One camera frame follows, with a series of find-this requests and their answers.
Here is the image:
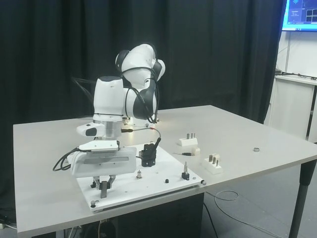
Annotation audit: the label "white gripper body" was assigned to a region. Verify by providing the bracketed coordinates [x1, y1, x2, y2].
[70, 146, 137, 179]

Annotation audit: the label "white round peg holder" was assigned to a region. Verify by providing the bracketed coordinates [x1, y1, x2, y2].
[178, 137, 199, 147]

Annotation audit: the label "white square peg holder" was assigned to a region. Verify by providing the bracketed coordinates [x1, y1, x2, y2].
[202, 153, 224, 175]

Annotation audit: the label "white task board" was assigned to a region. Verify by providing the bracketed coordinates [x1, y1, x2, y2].
[75, 143, 206, 213]

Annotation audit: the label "black D-SUB plug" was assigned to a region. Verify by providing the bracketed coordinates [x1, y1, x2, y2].
[138, 143, 158, 167]

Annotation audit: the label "black curtains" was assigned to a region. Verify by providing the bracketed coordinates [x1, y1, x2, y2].
[0, 0, 284, 225]

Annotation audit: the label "black table leg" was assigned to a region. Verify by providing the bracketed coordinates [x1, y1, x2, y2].
[289, 158, 314, 238]

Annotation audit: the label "white cabinet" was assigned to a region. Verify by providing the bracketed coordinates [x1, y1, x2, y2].
[264, 71, 317, 144]

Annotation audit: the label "blue screen monitor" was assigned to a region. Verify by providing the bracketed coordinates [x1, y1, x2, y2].
[281, 0, 317, 32]

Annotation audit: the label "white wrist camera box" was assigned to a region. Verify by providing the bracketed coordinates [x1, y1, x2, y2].
[76, 123, 106, 137]

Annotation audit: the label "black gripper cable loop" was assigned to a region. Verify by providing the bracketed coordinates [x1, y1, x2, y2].
[52, 148, 81, 172]

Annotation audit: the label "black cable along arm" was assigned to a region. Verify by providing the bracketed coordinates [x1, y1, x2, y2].
[71, 76, 161, 123]

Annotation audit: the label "grey floor cable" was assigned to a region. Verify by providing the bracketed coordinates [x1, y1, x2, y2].
[214, 189, 293, 233]

